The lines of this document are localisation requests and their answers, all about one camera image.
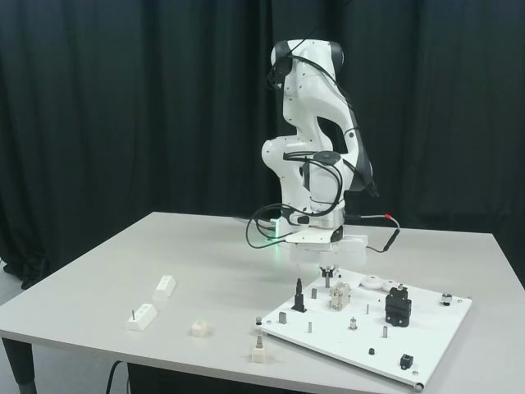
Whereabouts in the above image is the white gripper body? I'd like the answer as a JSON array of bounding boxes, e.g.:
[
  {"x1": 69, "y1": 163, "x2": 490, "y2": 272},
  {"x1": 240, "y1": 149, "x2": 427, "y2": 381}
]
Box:
[{"x1": 288, "y1": 235, "x2": 368, "y2": 266}]

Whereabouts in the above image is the white peg holder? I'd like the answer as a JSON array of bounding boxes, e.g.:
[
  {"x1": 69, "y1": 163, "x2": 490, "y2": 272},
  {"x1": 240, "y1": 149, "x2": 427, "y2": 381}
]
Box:
[
  {"x1": 152, "y1": 275, "x2": 178, "y2": 300},
  {"x1": 124, "y1": 303, "x2": 159, "y2": 332}
]

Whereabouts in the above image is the white mounting plate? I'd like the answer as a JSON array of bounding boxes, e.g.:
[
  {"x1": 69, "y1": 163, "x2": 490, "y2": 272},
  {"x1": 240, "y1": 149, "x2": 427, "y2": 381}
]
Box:
[{"x1": 285, "y1": 229, "x2": 344, "y2": 245}]

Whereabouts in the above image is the white task board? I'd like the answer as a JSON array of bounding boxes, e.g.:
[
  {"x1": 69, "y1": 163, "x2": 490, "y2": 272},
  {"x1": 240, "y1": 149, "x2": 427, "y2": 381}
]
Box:
[{"x1": 259, "y1": 265, "x2": 473, "y2": 387}]

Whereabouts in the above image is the small white cube holder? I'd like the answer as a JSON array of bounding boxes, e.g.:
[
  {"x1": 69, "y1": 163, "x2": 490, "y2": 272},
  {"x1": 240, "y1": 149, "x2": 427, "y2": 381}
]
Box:
[{"x1": 189, "y1": 319, "x2": 211, "y2": 338}]

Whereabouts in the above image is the black curtain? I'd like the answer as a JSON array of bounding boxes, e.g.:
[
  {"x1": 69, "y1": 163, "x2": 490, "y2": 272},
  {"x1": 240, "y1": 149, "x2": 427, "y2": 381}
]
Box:
[{"x1": 0, "y1": 0, "x2": 525, "y2": 291}]

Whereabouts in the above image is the dark grey table leg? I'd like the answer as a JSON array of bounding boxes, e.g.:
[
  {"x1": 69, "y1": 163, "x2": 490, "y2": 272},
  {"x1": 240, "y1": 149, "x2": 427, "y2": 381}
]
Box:
[{"x1": 0, "y1": 337, "x2": 34, "y2": 394}]

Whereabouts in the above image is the silver wrist ring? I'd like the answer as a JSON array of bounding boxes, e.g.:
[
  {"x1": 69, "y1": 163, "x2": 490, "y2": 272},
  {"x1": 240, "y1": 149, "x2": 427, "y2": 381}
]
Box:
[{"x1": 311, "y1": 210, "x2": 346, "y2": 229}]

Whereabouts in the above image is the black plug with short cable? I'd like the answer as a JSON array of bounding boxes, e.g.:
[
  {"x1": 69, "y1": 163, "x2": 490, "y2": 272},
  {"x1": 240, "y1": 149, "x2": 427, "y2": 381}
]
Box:
[{"x1": 290, "y1": 277, "x2": 308, "y2": 312}]

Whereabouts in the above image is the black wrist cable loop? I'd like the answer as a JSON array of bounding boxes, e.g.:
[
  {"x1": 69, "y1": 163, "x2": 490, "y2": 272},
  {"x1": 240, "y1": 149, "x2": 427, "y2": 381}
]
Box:
[{"x1": 244, "y1": 202, "x2": 297, "y2": 250}]

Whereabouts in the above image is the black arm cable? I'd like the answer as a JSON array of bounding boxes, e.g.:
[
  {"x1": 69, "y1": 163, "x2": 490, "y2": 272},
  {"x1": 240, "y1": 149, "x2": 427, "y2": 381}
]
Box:
[{"x1": 265, "y1": 36, "x2": 379, "y2": 199}]

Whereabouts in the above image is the black floor cable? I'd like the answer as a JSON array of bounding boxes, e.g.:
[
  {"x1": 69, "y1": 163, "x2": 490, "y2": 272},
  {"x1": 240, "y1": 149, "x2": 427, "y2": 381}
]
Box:
[{"x1": 107, "y1": 360, "x2": 125, "y2": 394}]

